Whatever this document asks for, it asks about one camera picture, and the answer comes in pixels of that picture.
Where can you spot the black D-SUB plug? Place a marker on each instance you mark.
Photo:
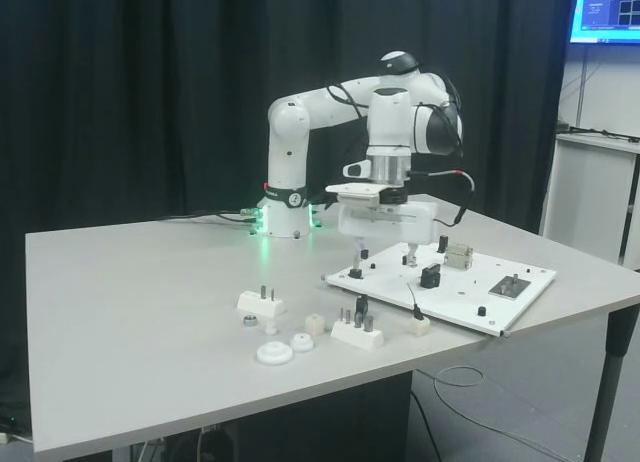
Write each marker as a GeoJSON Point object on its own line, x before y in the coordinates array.
{"type": "Point", "coordinates": [430, 277]}

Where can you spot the white small gear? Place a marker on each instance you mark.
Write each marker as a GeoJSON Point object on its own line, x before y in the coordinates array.
{"type": "Point", "coordinates": [270, 328]}

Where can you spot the black USB plug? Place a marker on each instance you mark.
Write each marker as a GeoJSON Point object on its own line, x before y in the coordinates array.
{"type": "Point", "coordinates": [417, 309]}

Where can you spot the blue screen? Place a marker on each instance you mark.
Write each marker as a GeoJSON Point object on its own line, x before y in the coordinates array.
{"type": "Point", "coordinates": [607, 12]}

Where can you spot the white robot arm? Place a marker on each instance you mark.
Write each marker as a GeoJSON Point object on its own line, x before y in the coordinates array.
{"type": "Point", "coordinates": [290, 182]}

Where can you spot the white task board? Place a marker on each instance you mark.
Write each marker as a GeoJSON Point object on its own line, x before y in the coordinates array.
{"type": "Point", "coordinates": [450, 302]}

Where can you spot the dark table leg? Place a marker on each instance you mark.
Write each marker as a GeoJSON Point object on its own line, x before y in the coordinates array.
{"type": "Point", "coordinates": [607, 382]}

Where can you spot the black Ethernet plug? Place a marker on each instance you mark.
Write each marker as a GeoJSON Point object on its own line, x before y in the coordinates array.
{"type": "Point", "coordinates": [362, 309]}

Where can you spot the white large gear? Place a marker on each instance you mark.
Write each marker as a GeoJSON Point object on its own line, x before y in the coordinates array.
{"type": "Point", "coordinates": [274, 353]}

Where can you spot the cream cube holder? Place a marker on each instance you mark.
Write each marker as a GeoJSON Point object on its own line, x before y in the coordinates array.
{"type": "Point", "coordinates": [313, 323]}

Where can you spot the black curtain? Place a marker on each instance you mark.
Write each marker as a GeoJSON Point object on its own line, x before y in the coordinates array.
{"type": "Point", "coordinates": [150, 82]}

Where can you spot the white multi-hole part holder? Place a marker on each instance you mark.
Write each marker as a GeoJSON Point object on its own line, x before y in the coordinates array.
{"type": "Point", "coordinates": [357, 338]}

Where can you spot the white two-peg holder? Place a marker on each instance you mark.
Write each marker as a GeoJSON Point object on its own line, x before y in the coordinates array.
{"type": "Point", "coordinates": [260, 306]}

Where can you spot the thick metal round peg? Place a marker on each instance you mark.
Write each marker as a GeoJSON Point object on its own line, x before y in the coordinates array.
{"type": "Point", "coordinates": [371, 324]}

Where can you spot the white cabinet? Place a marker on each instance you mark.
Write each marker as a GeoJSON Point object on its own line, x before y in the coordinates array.
{"type": "Point", "coordinates": [590, 197]}

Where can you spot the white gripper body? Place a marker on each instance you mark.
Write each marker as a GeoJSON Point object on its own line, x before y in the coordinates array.
{"type": "Point", "coordinates": [390, 224]}

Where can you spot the grey metal connector housing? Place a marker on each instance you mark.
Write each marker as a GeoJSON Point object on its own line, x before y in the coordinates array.
{"type": "Point", "coordinates": [459, 257]}

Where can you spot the small white USB holder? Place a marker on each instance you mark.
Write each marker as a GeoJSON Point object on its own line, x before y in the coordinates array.
{"type": "Point", "coordinates": [420, 328]}

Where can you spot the white medium gear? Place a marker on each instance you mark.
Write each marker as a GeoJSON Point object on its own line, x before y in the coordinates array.
{"type": "Point", "coordinates": [302, 343]}

